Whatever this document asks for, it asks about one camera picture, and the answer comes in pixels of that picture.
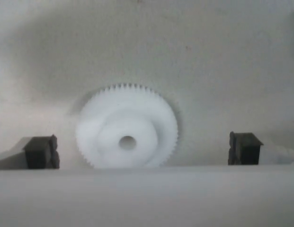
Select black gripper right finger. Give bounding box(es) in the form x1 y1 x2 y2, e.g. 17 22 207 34
228 131 294 166

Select white large gear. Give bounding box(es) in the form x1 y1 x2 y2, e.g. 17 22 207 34
75 82 179 169

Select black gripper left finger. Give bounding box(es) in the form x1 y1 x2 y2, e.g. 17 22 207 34
0 134 61 171

